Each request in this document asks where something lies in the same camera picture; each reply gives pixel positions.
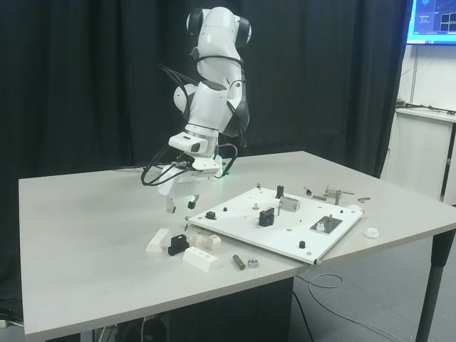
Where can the white cube holder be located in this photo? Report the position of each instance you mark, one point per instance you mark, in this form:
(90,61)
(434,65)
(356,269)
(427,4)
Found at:
(206,241)

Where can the small dark metal peg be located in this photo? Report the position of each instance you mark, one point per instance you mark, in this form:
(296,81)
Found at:
(317,196)

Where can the blue screen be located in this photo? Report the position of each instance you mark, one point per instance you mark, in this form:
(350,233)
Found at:
(432,21)

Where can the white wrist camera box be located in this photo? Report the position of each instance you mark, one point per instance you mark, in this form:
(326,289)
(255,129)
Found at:
(187,142)

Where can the metal hex nut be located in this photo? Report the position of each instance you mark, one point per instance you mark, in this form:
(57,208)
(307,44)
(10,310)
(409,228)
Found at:
(252,262)

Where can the metal round peg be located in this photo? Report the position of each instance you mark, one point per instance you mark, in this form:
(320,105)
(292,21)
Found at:
(237,261)

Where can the black plug on board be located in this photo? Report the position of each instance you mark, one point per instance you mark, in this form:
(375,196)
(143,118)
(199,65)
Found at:
(266,218)

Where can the white medium gear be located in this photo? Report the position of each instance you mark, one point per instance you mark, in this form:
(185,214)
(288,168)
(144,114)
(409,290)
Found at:
(371,232)

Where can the white holder with round holes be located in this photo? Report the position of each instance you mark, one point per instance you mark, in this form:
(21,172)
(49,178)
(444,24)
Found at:
(199,259)

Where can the black curtain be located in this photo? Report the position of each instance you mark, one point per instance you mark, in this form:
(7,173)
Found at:
(89,89)

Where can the black D-SUB plug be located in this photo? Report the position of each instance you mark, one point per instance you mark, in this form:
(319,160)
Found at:
(177,244)

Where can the metal bolt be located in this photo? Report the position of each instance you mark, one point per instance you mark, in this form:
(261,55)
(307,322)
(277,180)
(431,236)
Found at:
(363,198)

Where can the white small gear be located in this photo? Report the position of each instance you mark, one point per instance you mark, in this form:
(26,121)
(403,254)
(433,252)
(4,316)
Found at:
(322,227)

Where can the white wedge holder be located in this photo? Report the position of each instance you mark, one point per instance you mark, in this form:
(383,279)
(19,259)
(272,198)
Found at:
(157,241)

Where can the white task board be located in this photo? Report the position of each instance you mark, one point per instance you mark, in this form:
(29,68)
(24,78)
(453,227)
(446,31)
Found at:
(270,228)

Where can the black table leg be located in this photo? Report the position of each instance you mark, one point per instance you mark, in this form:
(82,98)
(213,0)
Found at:
(432,285)

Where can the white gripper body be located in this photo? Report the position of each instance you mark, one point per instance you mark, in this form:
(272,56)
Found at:
(175,181)

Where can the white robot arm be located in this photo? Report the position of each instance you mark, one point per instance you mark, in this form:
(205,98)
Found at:
(213,42)

